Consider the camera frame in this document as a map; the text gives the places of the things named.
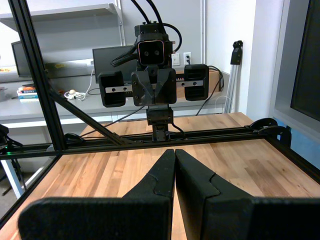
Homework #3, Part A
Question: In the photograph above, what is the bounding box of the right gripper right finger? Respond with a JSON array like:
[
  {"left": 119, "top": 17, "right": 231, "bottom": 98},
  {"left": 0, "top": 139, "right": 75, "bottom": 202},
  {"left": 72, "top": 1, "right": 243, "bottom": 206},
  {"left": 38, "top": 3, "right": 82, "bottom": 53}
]
[{"left": 175, "top": 148, "right": 320, "bottom": 240}]

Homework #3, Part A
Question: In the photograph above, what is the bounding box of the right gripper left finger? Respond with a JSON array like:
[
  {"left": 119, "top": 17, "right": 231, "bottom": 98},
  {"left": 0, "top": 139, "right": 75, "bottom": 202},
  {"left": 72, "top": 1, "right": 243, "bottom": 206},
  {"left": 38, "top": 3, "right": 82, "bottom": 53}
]
[{"left": 17, "top": 149, "right": 175, "bottom": 240}]

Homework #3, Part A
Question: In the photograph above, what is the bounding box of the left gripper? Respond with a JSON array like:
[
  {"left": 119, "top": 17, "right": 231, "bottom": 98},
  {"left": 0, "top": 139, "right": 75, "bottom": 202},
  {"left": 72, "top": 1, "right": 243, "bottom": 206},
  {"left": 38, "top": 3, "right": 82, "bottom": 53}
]
[{"left": 98, "top": 64, "right": 210, "bottom": 109}]

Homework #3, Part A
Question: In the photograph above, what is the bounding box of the black computer monitor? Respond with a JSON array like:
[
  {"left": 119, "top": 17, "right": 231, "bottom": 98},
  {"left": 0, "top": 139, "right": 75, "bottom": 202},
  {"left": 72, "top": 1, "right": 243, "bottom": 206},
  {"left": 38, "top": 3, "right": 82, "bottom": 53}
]
[
  {"left": 92, "top": 45, "right": 139, "bottom": 85},
  {"left": 11, "top": 41, "right": 32, "bottom": 78}
]

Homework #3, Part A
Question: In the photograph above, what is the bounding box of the brown cardboard box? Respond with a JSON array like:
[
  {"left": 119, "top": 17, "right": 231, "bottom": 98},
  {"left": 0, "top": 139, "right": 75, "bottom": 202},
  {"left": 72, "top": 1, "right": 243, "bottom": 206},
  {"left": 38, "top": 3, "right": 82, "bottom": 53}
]
[{"left": 174, "top": 68, "right": 224, "bottom": 94}]

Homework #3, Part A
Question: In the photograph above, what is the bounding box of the grey desk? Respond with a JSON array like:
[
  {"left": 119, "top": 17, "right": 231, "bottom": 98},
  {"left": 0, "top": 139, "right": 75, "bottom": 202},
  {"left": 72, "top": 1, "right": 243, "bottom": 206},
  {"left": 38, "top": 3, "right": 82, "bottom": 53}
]
[{"left": 0, "top": 92, "right": 227, "bottom": 131}]

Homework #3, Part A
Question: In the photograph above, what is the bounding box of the stack of books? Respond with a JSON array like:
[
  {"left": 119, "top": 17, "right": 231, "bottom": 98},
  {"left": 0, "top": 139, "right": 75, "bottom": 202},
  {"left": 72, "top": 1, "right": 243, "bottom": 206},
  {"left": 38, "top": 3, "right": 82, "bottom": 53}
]
[{"left": 16, "top": 86, "right": 39, "bottom": 103}]

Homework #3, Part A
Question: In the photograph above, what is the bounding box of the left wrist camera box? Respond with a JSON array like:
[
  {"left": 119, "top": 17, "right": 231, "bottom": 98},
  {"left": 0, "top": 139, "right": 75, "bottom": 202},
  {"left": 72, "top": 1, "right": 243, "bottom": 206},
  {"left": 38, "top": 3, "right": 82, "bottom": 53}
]
[{"left": 136, "top": 34, "right": 168, "bottom": 68}]

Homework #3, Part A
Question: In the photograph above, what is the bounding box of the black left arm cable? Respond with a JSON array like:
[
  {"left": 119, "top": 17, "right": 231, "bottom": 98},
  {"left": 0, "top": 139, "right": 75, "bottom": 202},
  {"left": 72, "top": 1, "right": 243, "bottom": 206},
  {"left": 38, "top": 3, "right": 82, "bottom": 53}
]
[{"left": 129, "top": 0, "right": 183, "bottom": 55}]

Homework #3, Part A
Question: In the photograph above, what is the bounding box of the white cable bundle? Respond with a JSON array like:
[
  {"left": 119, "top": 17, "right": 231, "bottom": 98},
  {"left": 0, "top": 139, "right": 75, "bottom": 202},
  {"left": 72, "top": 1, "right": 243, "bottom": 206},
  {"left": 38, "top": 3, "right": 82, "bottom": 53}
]
[{"left": 63, "top": 69, "right": 97, "bottom": 101}]

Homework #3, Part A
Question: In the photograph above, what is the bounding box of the black aluminium frame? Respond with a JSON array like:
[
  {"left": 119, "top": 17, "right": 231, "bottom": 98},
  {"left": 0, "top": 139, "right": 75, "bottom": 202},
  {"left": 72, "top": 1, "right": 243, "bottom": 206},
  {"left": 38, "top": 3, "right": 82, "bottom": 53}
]
[{"left": 0, "top": 0, "right": 320, "bottom": 226}]

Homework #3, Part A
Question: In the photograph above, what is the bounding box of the grey wall shelf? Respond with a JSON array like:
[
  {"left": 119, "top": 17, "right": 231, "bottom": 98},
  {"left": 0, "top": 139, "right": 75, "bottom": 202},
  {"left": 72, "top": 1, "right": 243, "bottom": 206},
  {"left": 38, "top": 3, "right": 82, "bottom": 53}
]
[{"left": 0, "top": 2, "right": 126, "bottom": 35}]

